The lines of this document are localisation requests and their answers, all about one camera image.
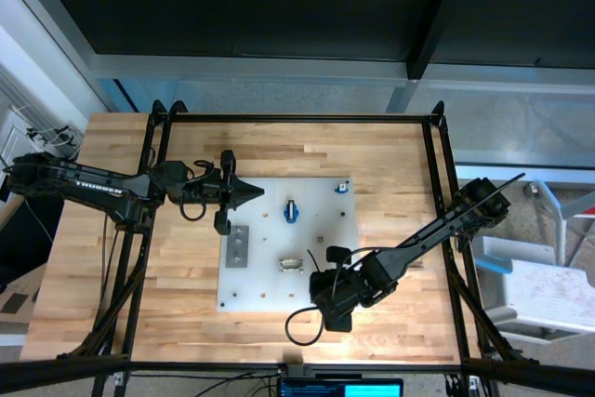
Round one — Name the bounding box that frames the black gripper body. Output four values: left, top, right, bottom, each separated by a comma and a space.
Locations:
324, 245, 374, 333
183, 149, 239, 236

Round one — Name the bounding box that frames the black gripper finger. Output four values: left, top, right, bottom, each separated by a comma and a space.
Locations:
234, 176, 266, 194
234, 191, 266, 211

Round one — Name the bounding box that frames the beige connector housing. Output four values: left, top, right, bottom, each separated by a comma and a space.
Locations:
277, 257, 306, 274

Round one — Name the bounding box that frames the blue clamp with silver bar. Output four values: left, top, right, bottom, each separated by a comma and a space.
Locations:
282, 199, 301, 227

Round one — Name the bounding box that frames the grey metal plate with pegs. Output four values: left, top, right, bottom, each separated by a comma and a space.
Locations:
224, 224, 251, 270

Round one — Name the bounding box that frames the clear plastic tub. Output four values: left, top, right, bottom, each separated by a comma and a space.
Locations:
356, 218, 427, 271

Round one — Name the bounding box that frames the white board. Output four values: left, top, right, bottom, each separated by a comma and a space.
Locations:
217, 177, 360, 312

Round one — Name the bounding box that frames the laptop screen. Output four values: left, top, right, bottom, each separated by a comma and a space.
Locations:
277, 377, 404, 397

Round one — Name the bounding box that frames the white power strip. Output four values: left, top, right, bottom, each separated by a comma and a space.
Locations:
22, 125, 85, 159

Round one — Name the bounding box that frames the white step stool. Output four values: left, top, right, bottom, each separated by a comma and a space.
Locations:
478, 178, 595, 347

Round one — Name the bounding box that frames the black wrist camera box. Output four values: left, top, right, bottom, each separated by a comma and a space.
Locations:
310, 270, 337, 309

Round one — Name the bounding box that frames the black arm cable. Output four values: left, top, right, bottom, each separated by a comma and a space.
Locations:
284, 304, 332, 348
178, 199, 209, 222

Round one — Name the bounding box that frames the black metal frame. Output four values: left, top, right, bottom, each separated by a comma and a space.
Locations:
0, 99, 595, 397

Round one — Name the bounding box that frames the small grey camera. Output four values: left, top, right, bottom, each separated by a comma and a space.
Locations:
283, 354, 306, 377

